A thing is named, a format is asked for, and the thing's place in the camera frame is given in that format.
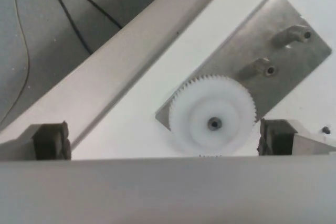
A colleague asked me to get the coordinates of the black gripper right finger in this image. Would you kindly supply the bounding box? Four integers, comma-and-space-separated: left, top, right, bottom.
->
257, 118, 336, 157

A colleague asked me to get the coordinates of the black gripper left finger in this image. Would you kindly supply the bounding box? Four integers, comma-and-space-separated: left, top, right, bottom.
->
0, 121, 74, 162

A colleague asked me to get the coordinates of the white large gear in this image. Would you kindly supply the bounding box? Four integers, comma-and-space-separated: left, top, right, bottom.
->
169, 73, 259, 158

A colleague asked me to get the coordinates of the white task board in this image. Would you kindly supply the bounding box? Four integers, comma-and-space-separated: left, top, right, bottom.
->
70, 0, 336, 158

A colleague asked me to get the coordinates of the black floor cable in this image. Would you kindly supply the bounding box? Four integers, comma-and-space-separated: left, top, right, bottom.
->
51, 0, 123, 29
39, 0, 91, 54

